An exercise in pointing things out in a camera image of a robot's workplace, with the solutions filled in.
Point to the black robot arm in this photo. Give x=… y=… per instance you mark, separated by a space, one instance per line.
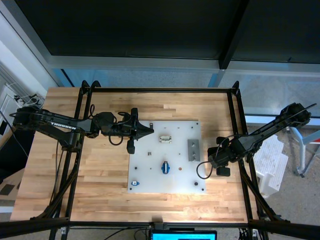
x=265 y=132
x=62 y=126

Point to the cardboard box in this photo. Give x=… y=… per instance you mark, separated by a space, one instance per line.
x=12 y=175

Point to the small black camera mount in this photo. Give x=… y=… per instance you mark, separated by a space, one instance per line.
x=158 y=225

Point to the blue round mount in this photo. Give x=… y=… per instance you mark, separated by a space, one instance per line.
x=169 y=168

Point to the grey window frame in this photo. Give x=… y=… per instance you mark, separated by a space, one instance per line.
x=125 y=61

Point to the white taskboard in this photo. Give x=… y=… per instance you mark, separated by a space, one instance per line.
x=150 y=180

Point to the black aluminium frame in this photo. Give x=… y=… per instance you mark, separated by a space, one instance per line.
x=175 y=90

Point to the blue square mount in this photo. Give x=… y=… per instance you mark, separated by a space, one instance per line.
x=132 y=184

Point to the white foam packing block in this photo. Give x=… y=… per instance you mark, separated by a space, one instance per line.
x=272 y=160

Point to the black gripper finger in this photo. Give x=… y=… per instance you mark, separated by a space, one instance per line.
x=142 y=128
x=142 y=133

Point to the grey metal stand legs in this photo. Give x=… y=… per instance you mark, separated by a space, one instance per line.
x=302 y=160

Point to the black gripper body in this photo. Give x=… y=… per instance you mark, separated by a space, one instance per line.
x=133 y=132
x=222 y=157

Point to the screen with blue edge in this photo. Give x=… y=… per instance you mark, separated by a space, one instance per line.
x=182 y=236

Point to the grey metal block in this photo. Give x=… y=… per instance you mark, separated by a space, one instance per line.
x=194 y=150

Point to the beige connector housing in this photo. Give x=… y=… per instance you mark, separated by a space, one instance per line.
x=165 y=139

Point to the black plug silver top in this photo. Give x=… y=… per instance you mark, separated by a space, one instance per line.
x=165 y=167

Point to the white panelled cabinet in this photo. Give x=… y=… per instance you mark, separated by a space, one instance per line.
x=8 y=105

